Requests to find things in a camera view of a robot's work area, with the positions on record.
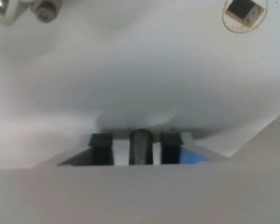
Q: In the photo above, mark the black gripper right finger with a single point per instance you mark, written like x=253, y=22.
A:
x=170, y=149

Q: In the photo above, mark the white task board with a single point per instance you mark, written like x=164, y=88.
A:
x=130, y=70

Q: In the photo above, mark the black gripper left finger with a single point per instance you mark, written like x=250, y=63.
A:
x=100, y=149

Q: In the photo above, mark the metal round peg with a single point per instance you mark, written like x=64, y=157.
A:
x=140, y=147

